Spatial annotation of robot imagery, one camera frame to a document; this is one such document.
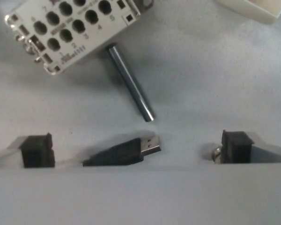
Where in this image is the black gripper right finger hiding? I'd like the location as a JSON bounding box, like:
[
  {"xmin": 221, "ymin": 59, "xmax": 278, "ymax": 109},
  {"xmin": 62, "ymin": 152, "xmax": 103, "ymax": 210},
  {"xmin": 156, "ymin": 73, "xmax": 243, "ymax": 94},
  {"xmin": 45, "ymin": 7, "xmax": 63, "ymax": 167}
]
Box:
[{"xmin": 221, "ymin": 129, "xmax": 281, "ymax": 165}]

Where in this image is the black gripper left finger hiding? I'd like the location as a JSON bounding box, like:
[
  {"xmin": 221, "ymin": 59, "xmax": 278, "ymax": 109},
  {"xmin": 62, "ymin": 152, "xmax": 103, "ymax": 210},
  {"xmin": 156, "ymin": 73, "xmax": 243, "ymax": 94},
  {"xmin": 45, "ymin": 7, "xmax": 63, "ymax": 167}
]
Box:
[{"xmin": 0, "ymin": 132, "xmax": 56, "ymax": 169}]

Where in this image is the long metal round peg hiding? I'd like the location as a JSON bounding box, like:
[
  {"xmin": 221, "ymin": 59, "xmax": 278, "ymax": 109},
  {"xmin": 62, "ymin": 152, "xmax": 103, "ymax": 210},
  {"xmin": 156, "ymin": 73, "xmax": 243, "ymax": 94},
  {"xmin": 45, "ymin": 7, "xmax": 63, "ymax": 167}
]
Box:
[{"xmin": 106, "ymin": 43, "xmax": 156, "ymax": 123}]

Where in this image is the metal BNC plug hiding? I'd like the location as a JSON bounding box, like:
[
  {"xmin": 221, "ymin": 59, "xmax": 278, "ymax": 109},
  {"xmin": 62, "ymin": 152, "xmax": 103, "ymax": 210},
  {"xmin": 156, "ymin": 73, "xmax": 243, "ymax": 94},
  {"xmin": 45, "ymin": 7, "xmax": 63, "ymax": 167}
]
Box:
[{"xmin": 210, "ymin": 144, "xmax": 223, "ymax": 165}]

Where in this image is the black USB plug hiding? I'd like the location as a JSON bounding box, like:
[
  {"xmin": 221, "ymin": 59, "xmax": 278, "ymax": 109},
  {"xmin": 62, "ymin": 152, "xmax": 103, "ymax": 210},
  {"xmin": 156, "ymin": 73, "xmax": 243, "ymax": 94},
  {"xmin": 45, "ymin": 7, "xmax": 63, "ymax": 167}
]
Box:
[{"xmin": 82, "ymin": 132, "xmax": 162, "ymax": 167}]

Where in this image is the white waterproof plug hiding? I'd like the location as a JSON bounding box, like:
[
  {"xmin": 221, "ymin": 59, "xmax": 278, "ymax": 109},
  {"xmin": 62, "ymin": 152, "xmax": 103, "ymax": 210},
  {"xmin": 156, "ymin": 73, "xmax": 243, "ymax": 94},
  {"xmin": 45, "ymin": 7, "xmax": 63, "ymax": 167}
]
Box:
[{"xmin": 4, "ymin": 0, "xmax": 154, "ymax": 76}]

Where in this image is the white small cube holder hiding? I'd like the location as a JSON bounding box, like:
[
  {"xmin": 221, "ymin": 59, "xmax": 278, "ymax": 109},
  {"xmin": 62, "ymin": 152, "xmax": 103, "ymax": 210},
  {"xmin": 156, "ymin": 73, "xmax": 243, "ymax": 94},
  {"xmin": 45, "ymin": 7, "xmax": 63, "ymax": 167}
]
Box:
[{"xmin": 219, "ymin": 0, "xmax": 281, "ymax": 24}]

